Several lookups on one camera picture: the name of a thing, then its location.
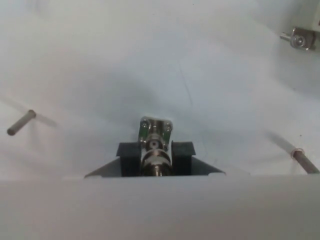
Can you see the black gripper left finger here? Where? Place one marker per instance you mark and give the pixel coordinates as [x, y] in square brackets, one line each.
[128, 160]

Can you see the metal round peg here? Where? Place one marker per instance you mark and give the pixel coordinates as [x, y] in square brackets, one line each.
[22, 122]
[306, 162]

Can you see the metal BNC plug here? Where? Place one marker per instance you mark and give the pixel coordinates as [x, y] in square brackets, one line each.
[156, 162]

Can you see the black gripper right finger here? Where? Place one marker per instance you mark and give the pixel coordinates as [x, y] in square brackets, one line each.
[182, 160]

